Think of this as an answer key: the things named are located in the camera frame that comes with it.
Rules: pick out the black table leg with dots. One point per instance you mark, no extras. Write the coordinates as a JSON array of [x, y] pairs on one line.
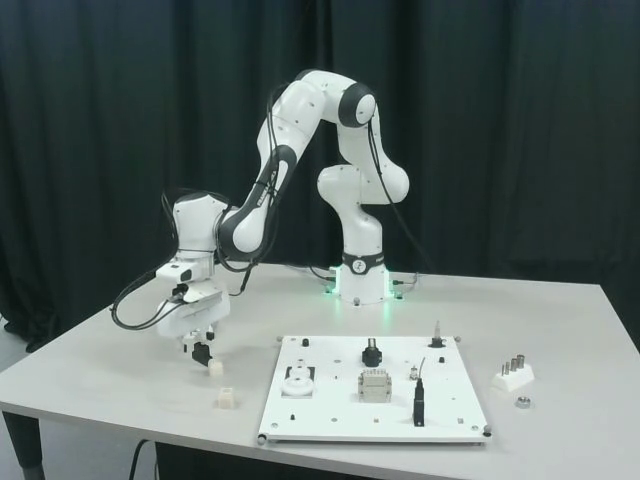
[[22, 450]]

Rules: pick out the black curtain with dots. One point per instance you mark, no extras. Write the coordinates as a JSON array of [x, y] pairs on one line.
[[500, 100]]

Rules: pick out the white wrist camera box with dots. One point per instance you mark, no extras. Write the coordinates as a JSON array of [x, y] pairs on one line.
[[171, 274]]

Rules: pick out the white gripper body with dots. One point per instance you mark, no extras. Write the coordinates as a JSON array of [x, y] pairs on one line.
[[200, 314]]

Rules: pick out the white peg holder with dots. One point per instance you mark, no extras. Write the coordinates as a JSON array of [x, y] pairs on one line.
[[515, 384]]

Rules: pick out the metal BNC plug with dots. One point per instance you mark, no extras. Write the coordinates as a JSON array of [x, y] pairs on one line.
[[414, 373]]

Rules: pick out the white large gear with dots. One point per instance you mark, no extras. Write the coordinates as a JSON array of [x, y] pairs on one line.
[[298, 390]]

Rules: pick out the black USB plug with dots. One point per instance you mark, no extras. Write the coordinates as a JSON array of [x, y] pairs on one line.
[[419, 400]]

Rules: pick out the thick metal peg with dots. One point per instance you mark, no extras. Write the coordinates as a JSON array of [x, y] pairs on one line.
[[519, 363]]

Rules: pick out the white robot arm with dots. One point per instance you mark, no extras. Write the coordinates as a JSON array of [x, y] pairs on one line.
[[295, 115]]

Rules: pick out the metal nut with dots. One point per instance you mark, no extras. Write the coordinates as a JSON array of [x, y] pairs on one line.
[[523, 401]]

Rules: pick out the cream hollow plug holder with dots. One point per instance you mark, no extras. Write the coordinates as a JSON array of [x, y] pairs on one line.
[[225, 399]]

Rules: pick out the black waterproof plug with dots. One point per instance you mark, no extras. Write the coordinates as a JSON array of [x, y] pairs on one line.
[[371, 354]]

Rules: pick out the black D-SUB plug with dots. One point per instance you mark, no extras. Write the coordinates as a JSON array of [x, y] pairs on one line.
[[202, 356]]

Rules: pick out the white medium gear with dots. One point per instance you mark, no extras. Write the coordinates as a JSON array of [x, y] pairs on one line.
[[301, 373]]

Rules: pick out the white plug holder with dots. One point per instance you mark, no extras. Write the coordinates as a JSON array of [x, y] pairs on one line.
[[215, 369]]

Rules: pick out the white task board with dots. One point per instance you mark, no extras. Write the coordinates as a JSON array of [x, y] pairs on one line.
[[340, 412]]

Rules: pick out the metal bolt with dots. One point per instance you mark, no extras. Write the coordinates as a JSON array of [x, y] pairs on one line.
[[438, 331]]

